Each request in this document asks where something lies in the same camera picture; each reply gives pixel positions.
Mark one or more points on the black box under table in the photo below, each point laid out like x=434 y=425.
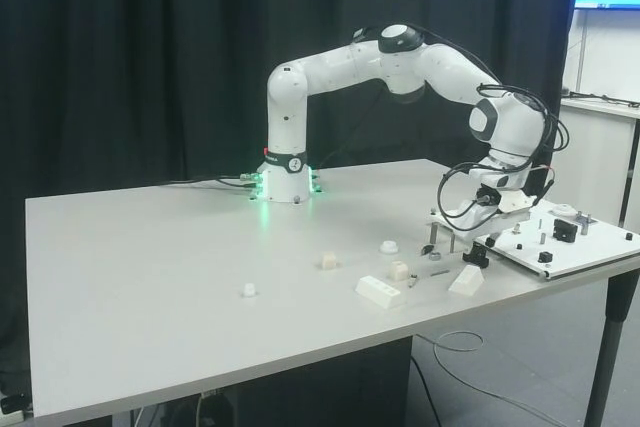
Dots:
x=325 y=387

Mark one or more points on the white medium gear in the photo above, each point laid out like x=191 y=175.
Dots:
x=388 y=247

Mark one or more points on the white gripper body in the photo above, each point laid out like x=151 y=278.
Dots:
x=472 y=219

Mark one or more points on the small black round plug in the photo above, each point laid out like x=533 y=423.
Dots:
x=426 y=249

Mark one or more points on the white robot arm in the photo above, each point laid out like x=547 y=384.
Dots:
x=287 y=122

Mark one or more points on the black curtains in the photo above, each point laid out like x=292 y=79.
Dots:
x=125 y=47

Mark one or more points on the short metal bolt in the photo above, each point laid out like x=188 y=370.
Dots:
x=517 y=230

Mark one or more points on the white long holder with holes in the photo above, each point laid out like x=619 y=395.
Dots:
x=380 y=292

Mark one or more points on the thin metal round peg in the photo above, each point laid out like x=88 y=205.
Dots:
x=439 y=273

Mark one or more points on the white task board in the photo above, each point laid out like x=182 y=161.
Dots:
x=575 y=252

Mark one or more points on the white wedge holder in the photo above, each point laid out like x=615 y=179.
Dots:
x=466 y=281

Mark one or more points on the black table leg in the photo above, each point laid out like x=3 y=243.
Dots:
x=612 y=347

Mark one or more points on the white cabinet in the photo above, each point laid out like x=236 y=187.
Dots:
x=600 y=157

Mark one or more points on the cream cube peg holder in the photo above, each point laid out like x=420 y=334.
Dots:
x=398 y=270
x=327 y=260

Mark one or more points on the black D-SUB plug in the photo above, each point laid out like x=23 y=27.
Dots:
x=476 y=256

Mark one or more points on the white power strip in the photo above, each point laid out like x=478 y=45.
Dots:
x=10 y=407

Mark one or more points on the white large gear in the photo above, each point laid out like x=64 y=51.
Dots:
x=564 y=208

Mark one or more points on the small grey plug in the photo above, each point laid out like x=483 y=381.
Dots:
x=413 y=281

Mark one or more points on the metal BNC plug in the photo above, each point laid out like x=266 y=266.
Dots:
x=434 y=255

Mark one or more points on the white small gear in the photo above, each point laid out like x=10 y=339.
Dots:
x=248 y=290

